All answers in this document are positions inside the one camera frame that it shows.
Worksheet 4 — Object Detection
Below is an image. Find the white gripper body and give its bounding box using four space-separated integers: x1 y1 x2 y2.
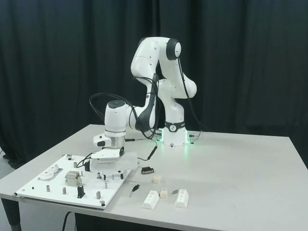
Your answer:
90 154 138 171

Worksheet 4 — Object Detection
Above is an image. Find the black floor cable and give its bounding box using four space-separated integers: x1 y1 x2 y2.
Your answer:
63 211 77 231

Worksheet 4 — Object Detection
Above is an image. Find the metal box connector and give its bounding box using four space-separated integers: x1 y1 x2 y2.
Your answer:
64 170 79 188

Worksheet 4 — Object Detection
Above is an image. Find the white peg holder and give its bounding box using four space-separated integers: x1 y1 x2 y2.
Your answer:
173 189 191 208
141 190 160 209

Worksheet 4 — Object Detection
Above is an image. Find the black USB plug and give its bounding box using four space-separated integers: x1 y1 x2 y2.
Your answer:
129 184 141 198

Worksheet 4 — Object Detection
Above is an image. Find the white large gear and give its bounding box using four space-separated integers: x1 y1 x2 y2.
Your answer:
39 169 57 181

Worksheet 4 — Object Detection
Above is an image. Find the black curtain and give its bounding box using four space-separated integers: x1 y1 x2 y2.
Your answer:
0 0 308 167

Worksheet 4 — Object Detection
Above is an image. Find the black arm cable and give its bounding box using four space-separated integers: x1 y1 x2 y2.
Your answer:
89 74 161 161

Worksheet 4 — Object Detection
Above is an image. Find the black table leg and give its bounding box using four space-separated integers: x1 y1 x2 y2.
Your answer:
1 198 20 231

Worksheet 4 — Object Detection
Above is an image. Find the white task board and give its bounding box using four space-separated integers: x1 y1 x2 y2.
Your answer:
14 154 132 210

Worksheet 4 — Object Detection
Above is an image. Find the thin black cable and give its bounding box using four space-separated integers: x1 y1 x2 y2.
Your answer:
177 54 204 135

